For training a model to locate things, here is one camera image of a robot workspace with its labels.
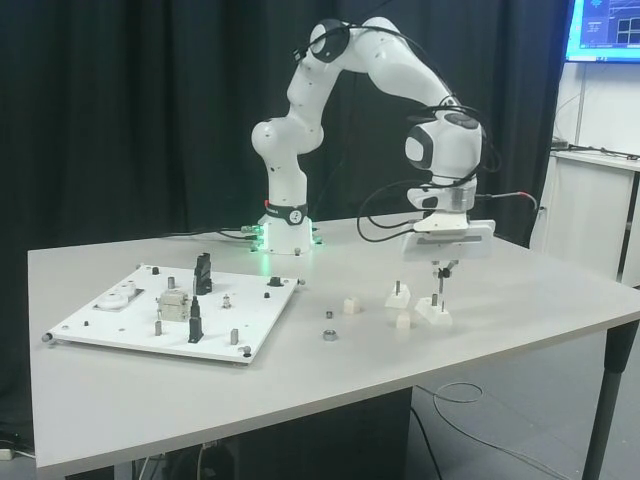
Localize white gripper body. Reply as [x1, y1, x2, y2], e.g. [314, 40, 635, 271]
[401, 219, 497, 264]

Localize white peg holder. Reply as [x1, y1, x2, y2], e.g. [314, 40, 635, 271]
[383, 284, 414, 309]
[413, 295, 454, 329]

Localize thin black rod red tag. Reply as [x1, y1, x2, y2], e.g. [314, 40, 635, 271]
[477, 189, 545, 217]

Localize white cabinet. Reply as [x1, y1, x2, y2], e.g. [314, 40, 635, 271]
[528, 147, 640, 291]

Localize dark table leg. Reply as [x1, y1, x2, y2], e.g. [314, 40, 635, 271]
[583, 319, 640, 480]

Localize black D-SUB plug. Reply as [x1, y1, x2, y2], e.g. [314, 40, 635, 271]
[192, 253, 214, 296]

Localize black tall plug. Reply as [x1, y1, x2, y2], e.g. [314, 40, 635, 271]
[187, 295, 206, 345]

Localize blue screen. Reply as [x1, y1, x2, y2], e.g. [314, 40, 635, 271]
[564, 0, 640, 64]

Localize white task board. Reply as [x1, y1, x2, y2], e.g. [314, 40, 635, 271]
[41, 263, 308, 371]

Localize white large gear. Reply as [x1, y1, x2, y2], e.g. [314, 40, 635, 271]
[94, 293, 127, 312]

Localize black curtain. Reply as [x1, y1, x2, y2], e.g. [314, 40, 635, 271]
[0, 0, 569, 301]

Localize black camera cable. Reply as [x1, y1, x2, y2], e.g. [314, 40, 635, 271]
[356, 188, 419, 251]

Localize grey cable loop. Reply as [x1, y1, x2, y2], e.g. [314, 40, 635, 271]
[431, 382, 486, 417]

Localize black base cable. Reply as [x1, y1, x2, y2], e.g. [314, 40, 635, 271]
[174, 227, 265, 244]

